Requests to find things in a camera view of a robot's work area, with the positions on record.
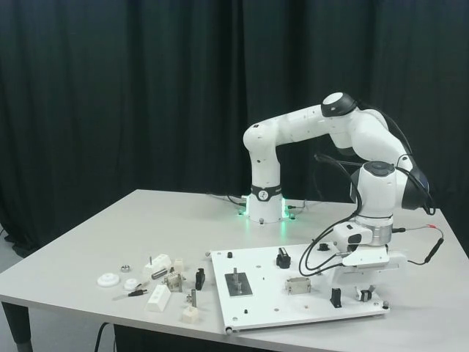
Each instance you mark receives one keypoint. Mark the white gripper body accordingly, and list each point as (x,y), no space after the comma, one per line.
(361,276)

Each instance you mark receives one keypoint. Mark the metal square peg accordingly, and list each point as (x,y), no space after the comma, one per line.
(364,297)

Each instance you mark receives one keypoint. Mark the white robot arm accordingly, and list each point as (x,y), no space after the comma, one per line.
(289,124)

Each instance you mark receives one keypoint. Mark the tall metal peg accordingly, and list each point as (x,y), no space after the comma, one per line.
(194,297)

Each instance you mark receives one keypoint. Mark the thick metal round peg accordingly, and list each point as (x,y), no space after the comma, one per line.
(159,274)

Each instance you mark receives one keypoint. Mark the long white peg holder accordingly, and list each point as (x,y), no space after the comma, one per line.
(157,298)

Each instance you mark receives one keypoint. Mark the white task board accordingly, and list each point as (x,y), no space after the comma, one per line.
(278,300)

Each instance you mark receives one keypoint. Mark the black D-SUB plug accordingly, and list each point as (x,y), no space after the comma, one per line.
(199,280)

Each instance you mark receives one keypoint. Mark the small cream holder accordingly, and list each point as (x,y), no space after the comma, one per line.
(190,315)
(178,264)

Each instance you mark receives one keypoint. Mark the metal BNC plug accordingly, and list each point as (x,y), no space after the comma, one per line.
(187,300)

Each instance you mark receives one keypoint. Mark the grey waterproof plug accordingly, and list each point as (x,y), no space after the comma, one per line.
(174,283)

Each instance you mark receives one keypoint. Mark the black USB plug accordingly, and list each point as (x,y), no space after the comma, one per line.
(137,292)

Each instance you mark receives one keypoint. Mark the white medium gear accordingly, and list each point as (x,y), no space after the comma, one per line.
(131,285)

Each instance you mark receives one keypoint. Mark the metal nut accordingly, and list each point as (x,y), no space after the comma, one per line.
(125,270)

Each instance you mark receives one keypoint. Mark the white large gear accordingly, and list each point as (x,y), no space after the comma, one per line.
(108,281)

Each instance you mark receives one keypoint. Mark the black curtain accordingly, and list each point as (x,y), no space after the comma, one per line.
(110,91)

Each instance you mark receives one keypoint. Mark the black table leg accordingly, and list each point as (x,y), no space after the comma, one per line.
(18,326)

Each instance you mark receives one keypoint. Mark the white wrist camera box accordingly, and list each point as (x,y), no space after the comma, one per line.
(350,234)

